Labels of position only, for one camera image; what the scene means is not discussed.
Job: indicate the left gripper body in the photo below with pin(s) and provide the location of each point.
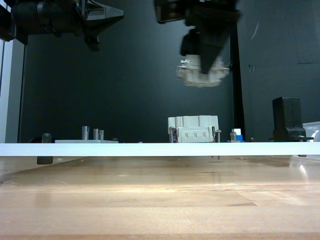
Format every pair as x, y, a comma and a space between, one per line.
91, 32

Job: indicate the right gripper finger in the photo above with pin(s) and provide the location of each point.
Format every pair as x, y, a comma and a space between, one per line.
212, 37
188, 43

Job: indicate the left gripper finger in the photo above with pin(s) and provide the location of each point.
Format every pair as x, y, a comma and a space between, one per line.
110, 13

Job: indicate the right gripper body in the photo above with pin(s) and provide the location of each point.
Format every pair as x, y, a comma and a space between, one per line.
175, 8

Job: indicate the beige connector top half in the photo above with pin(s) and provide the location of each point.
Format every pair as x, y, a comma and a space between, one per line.
193, 75

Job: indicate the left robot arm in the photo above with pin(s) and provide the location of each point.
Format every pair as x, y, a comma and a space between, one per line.
32, 17

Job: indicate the beige many-pin connector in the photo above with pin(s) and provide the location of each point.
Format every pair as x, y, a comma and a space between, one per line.
193, 130

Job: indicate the clear plastic container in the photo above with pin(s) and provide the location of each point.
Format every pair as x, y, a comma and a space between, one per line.
312, 130

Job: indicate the tall steel peg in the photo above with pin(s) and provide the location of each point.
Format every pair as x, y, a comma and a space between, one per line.
85, 133

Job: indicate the blue socket block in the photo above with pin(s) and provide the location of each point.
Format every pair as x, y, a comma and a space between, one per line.
237, 136

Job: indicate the short steel peg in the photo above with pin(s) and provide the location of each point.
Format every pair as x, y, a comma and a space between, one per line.
96, 134
101, 135

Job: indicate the black block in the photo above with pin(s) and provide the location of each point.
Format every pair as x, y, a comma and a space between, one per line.
287, 117

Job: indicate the white task board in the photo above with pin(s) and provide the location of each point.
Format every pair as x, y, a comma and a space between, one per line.
150, 149

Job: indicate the threaded stud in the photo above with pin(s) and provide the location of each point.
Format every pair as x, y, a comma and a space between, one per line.
46, 138

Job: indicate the black frame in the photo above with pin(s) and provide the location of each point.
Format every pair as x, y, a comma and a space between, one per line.
238, 100

